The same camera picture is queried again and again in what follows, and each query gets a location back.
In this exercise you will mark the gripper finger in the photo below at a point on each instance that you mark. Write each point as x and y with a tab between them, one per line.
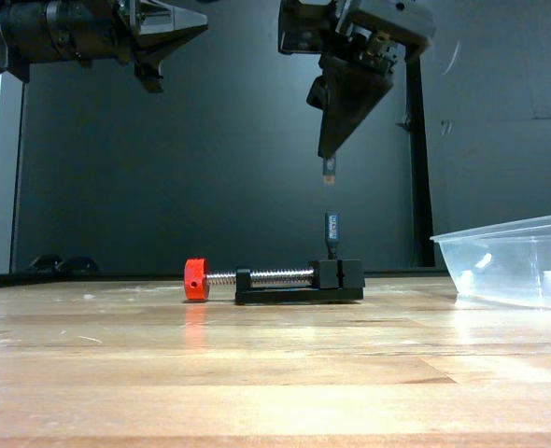
173	18
316	95
350	102
159	49

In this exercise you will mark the upright USB adapter stick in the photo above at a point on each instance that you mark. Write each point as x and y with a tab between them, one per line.
331	228

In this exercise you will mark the clear plastic container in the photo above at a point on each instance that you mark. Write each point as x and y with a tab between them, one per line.
513	270

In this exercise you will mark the black vise with orange knob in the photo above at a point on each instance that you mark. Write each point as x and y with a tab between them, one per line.
299	287

